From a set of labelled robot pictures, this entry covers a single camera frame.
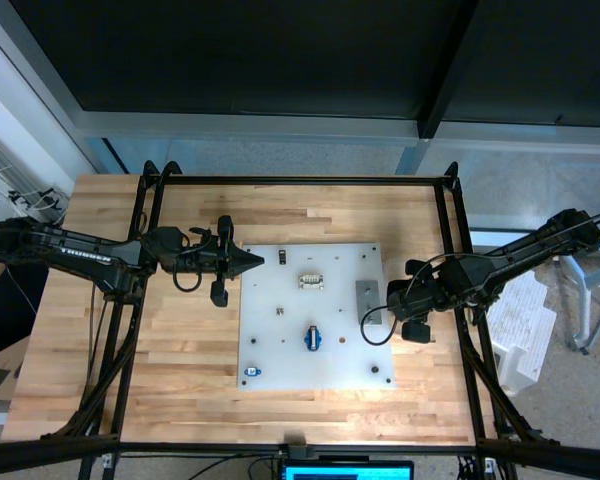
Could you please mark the small blue square holder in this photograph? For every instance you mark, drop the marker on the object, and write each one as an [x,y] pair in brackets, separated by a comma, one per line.
[258,372]

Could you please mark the large blue round holder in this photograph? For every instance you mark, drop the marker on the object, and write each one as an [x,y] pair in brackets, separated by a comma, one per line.
[303,340]

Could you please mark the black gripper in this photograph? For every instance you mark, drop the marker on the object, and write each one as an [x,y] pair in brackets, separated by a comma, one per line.
[415,295]
[205,257]

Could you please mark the small black connector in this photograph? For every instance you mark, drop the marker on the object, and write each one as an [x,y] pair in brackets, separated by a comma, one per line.
[282,256]

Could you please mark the black metal frame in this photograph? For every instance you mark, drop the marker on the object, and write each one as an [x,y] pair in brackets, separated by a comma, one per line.
[280,181]

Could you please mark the black low camera mount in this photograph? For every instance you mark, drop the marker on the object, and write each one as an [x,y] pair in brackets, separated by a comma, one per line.
[300,451]

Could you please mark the laptop screen with blue edge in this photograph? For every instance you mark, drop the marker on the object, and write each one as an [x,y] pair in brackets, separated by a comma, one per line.
[345,472]

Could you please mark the grey metal bar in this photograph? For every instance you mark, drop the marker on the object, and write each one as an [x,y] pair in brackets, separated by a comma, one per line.
[367,295]

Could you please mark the grey metal stand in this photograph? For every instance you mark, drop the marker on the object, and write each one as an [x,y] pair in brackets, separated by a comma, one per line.
[584,310]

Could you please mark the white plastic board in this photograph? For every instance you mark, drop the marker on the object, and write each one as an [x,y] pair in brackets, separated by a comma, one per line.
[290,360]

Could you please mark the white foam block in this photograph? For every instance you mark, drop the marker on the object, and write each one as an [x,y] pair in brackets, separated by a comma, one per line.
[522,320]

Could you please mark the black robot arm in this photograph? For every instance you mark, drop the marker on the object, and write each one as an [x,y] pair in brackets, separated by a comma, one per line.
[80,252]
[525,255]

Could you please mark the beige connector housing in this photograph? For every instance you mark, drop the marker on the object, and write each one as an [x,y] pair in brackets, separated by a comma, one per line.
[311,280]

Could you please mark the brown cardboard box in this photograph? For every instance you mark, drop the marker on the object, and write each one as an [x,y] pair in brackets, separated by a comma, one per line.
[10,360]

